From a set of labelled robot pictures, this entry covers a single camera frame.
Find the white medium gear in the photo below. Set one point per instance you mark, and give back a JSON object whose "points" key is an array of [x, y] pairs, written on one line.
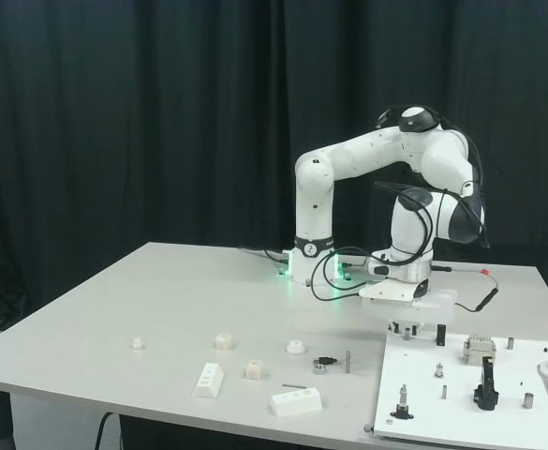
{"points": [[295, 348]]}

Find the black small plug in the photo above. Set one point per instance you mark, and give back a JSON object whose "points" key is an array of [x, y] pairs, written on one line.
{"points": [[325, 360]]}

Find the flat white wrist plate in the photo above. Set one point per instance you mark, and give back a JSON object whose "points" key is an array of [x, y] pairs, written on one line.
{"points": [[390, 290]]}

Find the small metal peg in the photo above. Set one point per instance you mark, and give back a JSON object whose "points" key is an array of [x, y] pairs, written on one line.
{"points": [[443, 392]]}

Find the white holder with round holes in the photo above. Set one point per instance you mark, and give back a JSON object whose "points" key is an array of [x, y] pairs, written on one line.
{"points": [[296, 403]]}

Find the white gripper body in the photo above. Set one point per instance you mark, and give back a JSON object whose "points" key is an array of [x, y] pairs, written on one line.
{"points": [[435, 307]]}

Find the white task board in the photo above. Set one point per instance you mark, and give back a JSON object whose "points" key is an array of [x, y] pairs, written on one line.
{"points": [[461, 403]]}

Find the thick metal round peg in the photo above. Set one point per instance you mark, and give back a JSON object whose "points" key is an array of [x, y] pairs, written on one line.
{"points": [[528, 400]]}

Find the white small gear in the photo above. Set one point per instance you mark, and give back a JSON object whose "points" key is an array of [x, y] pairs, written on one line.
{"points": [[137, 343]]}

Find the metal BNC plug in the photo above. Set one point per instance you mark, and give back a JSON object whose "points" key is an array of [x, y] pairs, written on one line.
{"points": [[439, 369]]}

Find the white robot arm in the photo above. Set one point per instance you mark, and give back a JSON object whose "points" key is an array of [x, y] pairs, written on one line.
{"points": [[353, 150]]}

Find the metal standing peg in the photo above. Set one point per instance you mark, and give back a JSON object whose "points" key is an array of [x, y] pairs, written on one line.
{"points": [[347, 362]]}

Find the metal lying peg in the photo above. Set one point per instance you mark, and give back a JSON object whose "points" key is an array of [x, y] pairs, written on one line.
{"points": [[293, 386]]}

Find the black curtain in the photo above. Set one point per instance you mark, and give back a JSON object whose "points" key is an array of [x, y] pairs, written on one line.
{"points": [[114, 117]]}

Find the white holder with square holes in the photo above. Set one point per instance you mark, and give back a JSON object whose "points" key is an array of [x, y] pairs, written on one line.
{"points": [[207, 380]]}

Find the white cube holder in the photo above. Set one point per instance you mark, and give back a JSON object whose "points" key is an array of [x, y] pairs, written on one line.
{"points": [[253, 369], [224, 341]]}

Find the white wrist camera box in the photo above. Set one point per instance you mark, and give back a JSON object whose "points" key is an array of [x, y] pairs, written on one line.
{"points": [[377, 270]]}

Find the black D-SUB plug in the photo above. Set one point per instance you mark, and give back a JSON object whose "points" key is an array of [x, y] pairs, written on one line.
{"points": [[485, 391]]}

